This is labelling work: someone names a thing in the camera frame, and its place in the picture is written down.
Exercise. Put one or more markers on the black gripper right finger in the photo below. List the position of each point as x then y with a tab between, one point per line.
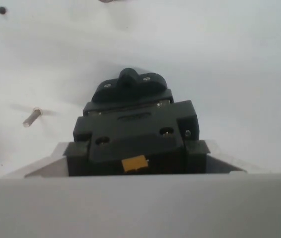
212	161

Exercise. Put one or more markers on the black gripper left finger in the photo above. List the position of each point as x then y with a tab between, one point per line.
56	163

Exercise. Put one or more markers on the black D-SUB plug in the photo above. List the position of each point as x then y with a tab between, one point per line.
135	124

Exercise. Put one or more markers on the metal round peg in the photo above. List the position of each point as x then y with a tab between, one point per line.
32	116

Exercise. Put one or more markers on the white task board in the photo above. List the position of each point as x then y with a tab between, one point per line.
205	49

